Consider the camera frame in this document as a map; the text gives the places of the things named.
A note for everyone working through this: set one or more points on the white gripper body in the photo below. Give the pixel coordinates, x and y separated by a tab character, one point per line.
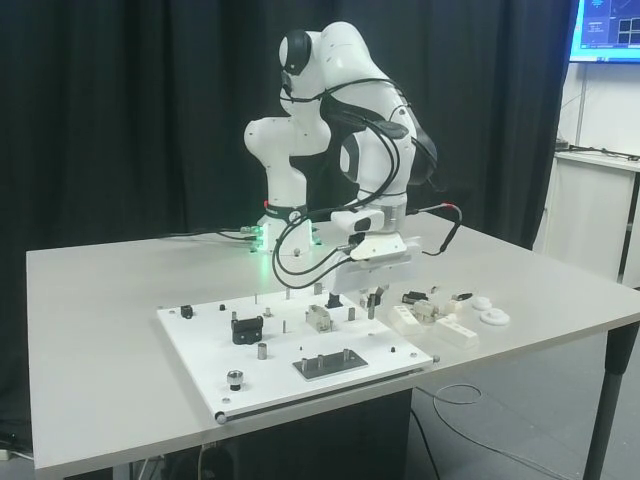
380	277

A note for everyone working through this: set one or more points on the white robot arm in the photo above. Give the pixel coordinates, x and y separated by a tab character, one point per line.
350	50

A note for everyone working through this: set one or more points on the long white peg holder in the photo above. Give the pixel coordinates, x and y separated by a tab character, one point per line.
457	332
405	318

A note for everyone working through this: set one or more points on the thick metal round peg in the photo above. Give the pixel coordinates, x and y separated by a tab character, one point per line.
261	350

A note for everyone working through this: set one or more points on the black D-SUB plug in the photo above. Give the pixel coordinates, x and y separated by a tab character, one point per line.
412	296

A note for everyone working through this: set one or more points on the beige metal waterproof plug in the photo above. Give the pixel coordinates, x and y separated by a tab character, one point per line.
425	309

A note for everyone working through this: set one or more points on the small white cube holder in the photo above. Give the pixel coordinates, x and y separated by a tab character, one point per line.
452	305

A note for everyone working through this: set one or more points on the thin black rod red tag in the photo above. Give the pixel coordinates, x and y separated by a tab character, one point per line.
450	237

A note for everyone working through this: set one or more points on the white medium gear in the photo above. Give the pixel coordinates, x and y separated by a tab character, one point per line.
482	302

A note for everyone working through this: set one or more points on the white large gear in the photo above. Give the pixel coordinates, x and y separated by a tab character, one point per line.
492	318

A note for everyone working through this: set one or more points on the black controller cabinet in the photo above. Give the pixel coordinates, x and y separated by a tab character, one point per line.
325	440

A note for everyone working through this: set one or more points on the white task board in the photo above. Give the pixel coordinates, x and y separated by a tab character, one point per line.
200	360

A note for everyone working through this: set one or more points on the white cabinet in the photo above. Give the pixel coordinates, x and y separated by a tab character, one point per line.
595	215

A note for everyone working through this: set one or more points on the grey table leg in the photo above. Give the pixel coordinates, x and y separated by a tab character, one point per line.
607	400

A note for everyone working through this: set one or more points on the black curtain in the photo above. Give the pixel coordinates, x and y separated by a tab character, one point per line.
125	100

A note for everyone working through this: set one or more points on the blue screen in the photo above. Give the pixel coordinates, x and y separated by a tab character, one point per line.
607	30

